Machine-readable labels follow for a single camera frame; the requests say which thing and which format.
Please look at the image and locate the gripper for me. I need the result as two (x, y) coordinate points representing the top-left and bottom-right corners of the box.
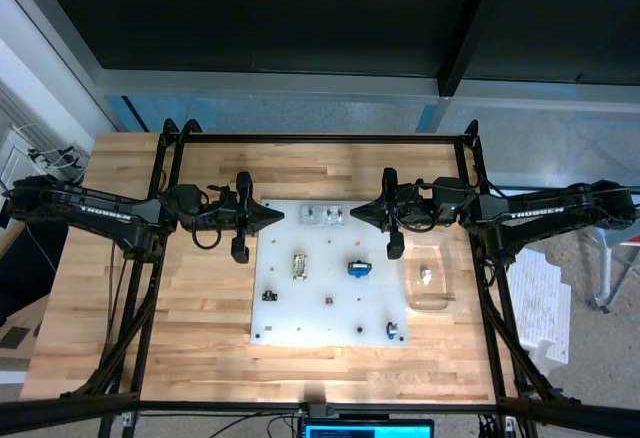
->
(349, 167), (435, 261)
(219, 171), (285, 264)

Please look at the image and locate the blue and black connector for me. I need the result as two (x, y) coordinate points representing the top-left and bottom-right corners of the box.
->
(345, 259), (374, 280)

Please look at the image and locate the grey multi-pin connector housing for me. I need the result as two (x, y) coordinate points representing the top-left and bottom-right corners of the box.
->
(290, 252), (310, 283)

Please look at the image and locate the aluminium clamp block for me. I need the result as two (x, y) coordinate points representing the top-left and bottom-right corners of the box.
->
(298, 203), (347, 228)

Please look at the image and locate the clear plastic tub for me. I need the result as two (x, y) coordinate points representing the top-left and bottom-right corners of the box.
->
(402, 231), (464, 315)

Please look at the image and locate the white task board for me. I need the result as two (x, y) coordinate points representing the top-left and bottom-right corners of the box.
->
(249, 199), (410, 347)

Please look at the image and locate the white foam block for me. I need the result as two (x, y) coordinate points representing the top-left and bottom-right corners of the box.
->
(504, 247), (572, 379)

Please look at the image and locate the blue laptop screen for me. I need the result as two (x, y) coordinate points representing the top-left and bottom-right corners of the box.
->
(298, 417), (435, 438)

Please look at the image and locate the cardboard box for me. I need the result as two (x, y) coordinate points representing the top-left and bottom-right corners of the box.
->
(0, 292), (51, 359)

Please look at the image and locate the black metal frame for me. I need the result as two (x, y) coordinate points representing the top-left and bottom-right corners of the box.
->
(0, 117), (640, 438)

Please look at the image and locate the black wall post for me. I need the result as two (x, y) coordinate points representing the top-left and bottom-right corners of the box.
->
(438, 0), (501, 98)

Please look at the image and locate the black table-level camera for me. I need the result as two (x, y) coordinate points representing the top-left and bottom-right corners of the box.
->
(298, 391), (336, 418)

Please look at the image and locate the black and white cable bundle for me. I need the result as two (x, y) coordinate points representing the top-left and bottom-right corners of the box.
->
(24, 145), (89, 182)

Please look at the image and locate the grey metal chair frame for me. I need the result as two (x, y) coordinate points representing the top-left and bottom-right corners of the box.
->
(579, 230), (640, 315)

